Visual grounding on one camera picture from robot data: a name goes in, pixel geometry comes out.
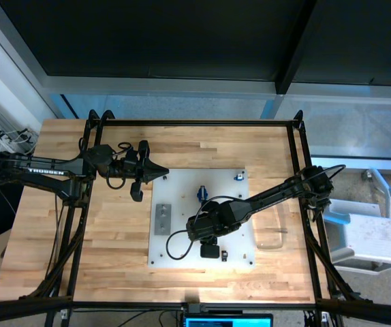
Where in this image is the laptop screen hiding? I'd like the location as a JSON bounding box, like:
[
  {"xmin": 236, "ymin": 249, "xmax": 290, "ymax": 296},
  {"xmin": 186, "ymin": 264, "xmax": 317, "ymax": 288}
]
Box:
[{"xmin": 181, "ymin": 313, "xmax": 274, "ymax": 327}]

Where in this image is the clear plastic tub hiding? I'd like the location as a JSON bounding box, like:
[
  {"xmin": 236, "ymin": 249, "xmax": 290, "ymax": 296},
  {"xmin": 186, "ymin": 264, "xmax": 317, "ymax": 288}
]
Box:
[{"xmin": 253, "ymin": 203, "xmax": 284, "ymax": 252}]

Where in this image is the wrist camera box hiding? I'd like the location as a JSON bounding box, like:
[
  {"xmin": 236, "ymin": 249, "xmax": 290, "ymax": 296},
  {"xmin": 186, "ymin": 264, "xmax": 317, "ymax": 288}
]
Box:
[{"xmin": 124, "ymin": 149, "xmax": 141, "ymax": 171}]

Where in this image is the small black camera box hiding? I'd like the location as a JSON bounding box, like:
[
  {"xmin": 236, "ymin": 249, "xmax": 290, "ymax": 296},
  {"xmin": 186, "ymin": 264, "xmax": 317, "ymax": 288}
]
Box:
[{"xmin": 181, "ymin": 295, "xmax": 205, "ymax": 315}]

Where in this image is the white step stool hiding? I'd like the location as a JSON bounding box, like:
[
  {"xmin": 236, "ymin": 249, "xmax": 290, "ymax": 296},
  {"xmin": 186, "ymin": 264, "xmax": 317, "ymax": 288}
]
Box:
[{"xmin": 324, "ymin": 199, "xmax": 391, "ymax": 277}]

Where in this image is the grey metal cart frame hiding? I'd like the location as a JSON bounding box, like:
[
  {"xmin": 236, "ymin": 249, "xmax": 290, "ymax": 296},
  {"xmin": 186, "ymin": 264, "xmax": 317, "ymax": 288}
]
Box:
[{"xmin": 362, "ymin": 168, "xmax": 391, "ymax": 219}]

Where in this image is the aluminium plate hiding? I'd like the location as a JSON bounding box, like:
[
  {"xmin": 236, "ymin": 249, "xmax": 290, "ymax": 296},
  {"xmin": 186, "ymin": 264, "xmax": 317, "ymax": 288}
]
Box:
[{"xmin": 155, "ymin": 203, "xmax": 173, "ymax": 236}]

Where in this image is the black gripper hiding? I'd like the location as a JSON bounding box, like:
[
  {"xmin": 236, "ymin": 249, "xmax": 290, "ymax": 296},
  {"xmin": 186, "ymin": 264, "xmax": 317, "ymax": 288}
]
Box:
[
  {"xmin": 130, "ymin": 140, "xmax": 170, "ymax": 202},
  {"xmin": 199, "ymin": 237, "xmax": 220, "ymax": 259}
]

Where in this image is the white board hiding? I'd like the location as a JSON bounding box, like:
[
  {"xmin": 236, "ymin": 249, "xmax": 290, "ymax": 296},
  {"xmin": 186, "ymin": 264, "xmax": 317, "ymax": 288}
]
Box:
[{"xmin": 146, "ymin": 168, "xmax": 257, "ymax": 270}]

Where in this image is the black aluminium frame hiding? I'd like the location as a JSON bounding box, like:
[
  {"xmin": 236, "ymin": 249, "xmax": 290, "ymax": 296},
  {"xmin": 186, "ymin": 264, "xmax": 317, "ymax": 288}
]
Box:
[{"xmin": 0, "ymin": 108, "xmax": 391, "ymax": 327}]

